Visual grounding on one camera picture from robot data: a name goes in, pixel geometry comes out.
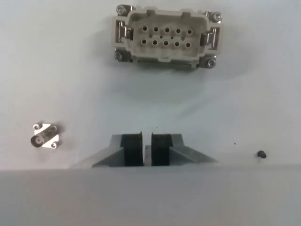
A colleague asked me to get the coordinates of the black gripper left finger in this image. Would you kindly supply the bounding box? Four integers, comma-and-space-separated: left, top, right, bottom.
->
69, 131, 144, 169

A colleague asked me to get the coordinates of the white task board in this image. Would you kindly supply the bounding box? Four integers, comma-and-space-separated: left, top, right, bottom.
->
0, 0, 301, 171

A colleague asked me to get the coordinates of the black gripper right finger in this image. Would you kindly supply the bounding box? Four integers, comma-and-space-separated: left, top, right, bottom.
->
150, 132, 221, 167

